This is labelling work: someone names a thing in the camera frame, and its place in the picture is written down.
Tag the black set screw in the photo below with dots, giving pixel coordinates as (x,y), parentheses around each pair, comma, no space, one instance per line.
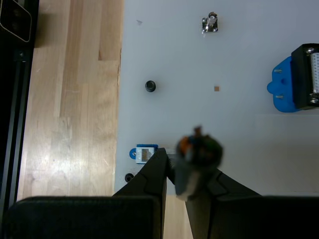
(150,86)

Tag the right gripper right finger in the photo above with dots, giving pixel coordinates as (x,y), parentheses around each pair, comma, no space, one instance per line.
(249,216)

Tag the black d-sub connector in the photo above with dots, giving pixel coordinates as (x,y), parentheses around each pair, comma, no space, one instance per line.
(300,74)

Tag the blue d-sub mount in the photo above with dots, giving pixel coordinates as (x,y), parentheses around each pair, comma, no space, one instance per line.
(281,84)

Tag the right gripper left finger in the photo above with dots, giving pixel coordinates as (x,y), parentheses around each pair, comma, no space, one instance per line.
(149,199)

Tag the black metal frame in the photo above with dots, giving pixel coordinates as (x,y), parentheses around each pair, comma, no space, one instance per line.
(12,124)

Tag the silver rimmed black camera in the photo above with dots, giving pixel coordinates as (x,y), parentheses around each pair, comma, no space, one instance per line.
(12,20)

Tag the silver bnc connector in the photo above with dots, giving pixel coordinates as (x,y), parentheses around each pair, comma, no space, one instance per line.
(210,22)

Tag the rj45 socket in blue mount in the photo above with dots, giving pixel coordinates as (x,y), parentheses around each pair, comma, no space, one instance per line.
(143,154)

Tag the white plastic board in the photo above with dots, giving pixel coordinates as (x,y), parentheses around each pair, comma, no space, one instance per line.
(199,62)

